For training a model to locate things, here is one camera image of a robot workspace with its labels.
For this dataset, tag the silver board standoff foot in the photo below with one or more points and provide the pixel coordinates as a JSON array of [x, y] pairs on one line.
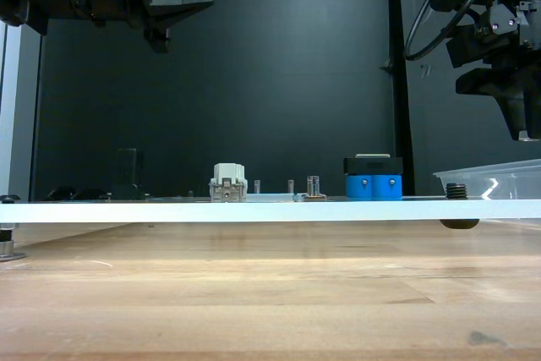
[[8, 247]]

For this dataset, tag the grey connector housing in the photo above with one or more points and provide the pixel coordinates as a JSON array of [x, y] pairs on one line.
[[228, 175]]

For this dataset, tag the black aluminium frame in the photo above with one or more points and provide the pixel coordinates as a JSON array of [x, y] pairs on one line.
[[399, 124]]

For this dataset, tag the small metal socket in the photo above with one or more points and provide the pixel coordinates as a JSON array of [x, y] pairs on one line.
[[315, 185]]

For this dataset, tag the black M12 bolt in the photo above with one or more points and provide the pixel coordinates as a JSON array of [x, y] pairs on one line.
[[457, 191]]

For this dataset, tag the black board corner screw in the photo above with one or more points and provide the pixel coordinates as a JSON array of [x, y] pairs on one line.
[[10, 198]]

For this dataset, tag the white board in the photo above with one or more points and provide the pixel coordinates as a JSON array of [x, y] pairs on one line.
[[253, 211]]

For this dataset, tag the blue black connector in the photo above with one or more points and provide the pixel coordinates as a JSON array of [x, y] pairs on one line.
[[372, 185]]

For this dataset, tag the clear acrylic pin block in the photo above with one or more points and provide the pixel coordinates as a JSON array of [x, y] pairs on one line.
[[270, 198]]

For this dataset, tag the clear plastic tub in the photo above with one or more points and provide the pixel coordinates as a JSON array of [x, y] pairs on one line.
[[520, 183]]

